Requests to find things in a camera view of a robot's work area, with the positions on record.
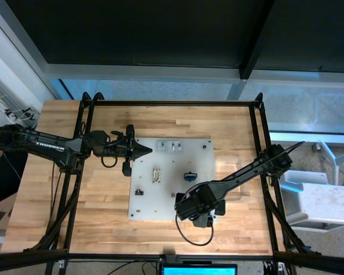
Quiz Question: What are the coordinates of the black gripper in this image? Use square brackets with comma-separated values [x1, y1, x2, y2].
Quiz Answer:
[104, 125, 153, 177]
[192, 199, 226, 227]

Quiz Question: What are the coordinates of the grey connector housing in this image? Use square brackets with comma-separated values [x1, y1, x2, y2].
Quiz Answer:
[151, 167, 163, 184]

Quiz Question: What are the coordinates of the clear plastic tub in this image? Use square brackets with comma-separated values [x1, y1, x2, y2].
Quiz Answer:
[214, 156, 251, 203]

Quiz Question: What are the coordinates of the white task board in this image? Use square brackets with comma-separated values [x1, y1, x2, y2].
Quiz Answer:
[128, 137, 218, 222]

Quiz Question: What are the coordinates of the blue laptop screen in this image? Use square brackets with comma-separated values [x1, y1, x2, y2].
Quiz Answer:
[159, 263, 238, 275]

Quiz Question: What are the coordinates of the white utility cart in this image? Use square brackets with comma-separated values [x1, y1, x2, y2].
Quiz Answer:
[280, 170, 344, 233]

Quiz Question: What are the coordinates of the grey metal stand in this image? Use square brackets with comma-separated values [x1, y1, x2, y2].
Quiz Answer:
[312, 140, 344, 186]

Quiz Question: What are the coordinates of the brown cardboard box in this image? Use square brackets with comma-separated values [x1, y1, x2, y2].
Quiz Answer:
[0, 192, 18, 230]

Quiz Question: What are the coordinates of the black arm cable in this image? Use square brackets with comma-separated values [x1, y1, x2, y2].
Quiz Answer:
[175, 213, 215, 247]
[100, 150, 118, 168]

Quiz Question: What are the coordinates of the black aluminium frame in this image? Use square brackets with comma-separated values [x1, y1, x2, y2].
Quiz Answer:
[0, 91, 344, 275]

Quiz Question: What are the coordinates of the black camera bracket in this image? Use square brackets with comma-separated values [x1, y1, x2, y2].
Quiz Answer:
[159, 249, 181, 264]

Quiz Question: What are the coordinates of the black white cable bundle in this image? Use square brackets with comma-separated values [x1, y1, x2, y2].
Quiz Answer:
[4, 107, 37, 121]

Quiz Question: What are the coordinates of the black vertical post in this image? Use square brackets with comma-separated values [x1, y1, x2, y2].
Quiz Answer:
[239, 0, 276, 80]

